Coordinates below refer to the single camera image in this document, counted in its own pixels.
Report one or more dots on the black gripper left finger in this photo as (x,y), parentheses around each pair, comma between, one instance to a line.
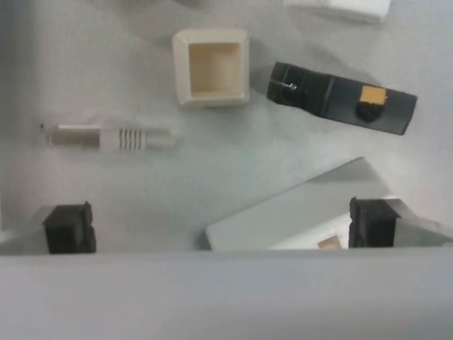
(69,230)

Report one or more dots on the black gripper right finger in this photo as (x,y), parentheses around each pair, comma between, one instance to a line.
(371,225)

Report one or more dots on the white square holder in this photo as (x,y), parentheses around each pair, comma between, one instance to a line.
(184,67)

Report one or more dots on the white task board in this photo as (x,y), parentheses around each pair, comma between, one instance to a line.
(283,212)

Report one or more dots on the white Ethernet plug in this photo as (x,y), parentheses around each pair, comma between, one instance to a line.
(122,138)

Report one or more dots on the black D-SUB plug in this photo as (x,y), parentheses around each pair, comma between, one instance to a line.
(332,97)

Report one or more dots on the white holder block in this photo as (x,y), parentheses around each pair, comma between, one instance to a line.
(343,8)

